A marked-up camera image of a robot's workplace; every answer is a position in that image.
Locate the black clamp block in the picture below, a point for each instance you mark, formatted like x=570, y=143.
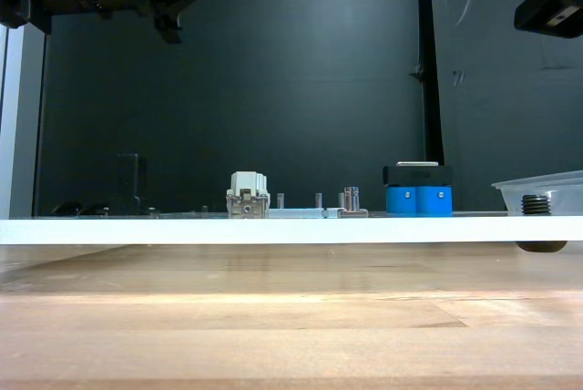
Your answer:
x=419, y=177

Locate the silver connector plate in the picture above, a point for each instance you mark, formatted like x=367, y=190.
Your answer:
x=416, y=164

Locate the white task board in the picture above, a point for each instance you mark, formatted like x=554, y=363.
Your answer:
x=273, y=230

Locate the small metal pin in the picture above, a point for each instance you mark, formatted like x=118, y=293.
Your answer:
x=281, y=201
x=319, y=201

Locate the blue mounting block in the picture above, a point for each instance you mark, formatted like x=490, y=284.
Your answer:
x=398, y=205
x=430, y=205

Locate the black vertical post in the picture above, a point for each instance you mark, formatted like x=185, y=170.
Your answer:
x=430, y=89

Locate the black round knob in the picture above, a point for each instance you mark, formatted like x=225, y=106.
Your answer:
x=95, y=210
x=68, y=208

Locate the black set screw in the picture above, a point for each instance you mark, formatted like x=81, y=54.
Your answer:
x=535, y=205

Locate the metal cylindrical socket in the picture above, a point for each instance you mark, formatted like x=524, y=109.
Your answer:
x=351, y=198

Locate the grey connector housing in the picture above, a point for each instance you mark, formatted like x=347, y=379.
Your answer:
x=246, y=185

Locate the aluminium bar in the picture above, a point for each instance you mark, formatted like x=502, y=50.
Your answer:
x=296, y=213

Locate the black rubber foot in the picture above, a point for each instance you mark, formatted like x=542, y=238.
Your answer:
x=542, y=247

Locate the black upright bracket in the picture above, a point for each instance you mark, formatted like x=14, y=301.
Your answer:
x=125, y=180

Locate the clear plastic tub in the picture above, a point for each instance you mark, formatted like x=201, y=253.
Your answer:
x=546, y=180

